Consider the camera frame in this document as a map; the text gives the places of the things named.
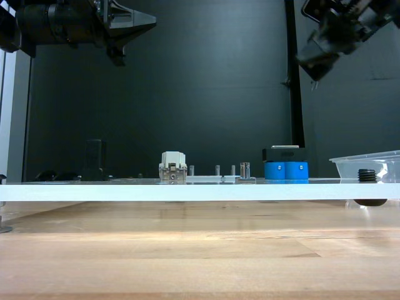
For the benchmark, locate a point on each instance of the slotted steel post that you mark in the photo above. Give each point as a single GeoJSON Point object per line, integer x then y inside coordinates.
{"type": "Point", "coordinates": [245, 172]}

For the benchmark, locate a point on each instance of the clear plastic container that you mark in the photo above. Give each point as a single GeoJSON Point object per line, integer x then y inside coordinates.
{"type": "Point", "coordinates": [384, 165]}

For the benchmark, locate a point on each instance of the short steel peg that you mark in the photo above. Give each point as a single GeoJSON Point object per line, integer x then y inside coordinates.
{"type": "Point", "coordinates": [192, 170]}
{"type": "Point", "coordinates": [232, 170]}
{"type": "Point", "coordinates": [217, 170]}

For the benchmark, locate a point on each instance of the white task board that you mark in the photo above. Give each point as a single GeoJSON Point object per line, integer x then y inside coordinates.
{"type": "Point", "coordinates": [187, 192]}

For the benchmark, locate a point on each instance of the black frame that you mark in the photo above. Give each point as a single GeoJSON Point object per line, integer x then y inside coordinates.
{"type": "Point", "coordinates": [295, 93]}

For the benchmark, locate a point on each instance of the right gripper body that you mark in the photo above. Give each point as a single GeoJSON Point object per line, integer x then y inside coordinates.
{"type": "Point", "coordinates": [337, 34]}

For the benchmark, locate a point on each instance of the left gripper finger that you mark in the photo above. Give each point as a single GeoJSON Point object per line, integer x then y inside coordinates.
{"type": "Point", "coordinates": [145, 20]}

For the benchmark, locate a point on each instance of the tall black post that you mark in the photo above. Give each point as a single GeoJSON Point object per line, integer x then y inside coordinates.
{"type": "Point", "coordinates": [93, 159]}

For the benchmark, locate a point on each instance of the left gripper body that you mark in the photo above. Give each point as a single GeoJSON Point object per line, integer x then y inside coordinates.
{"type": "Point", "coordinates": [120, 34]}

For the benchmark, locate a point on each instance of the beige many-pin connector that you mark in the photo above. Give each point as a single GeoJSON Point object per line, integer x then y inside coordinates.
{"type": "Point", "coordinates": [173, 167]}

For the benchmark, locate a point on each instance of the black block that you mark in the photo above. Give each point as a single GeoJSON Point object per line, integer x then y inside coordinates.
{"type": "Point", "coordinates": [284, 153]}

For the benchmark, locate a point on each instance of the blue socket block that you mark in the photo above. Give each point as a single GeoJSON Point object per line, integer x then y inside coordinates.
{"type": "Point", "coordinates": [297, 172]}
{"type": "Point", "coordinates": [275, 172]}

